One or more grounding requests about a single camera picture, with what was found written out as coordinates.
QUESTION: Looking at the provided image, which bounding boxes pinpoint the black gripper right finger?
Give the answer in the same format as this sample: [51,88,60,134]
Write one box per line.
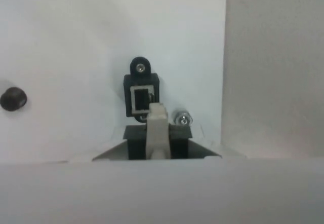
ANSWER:
[167,124,223,160]

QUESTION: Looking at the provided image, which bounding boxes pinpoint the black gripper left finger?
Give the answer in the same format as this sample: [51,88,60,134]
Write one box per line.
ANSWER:
[92,124,148,161]

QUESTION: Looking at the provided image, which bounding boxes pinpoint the grey Ethernet plug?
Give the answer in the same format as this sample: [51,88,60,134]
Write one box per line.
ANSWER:
[145,102,171,160]

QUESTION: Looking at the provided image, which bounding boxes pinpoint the white task board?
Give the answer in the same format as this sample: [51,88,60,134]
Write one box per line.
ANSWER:
[0,0,227,163]

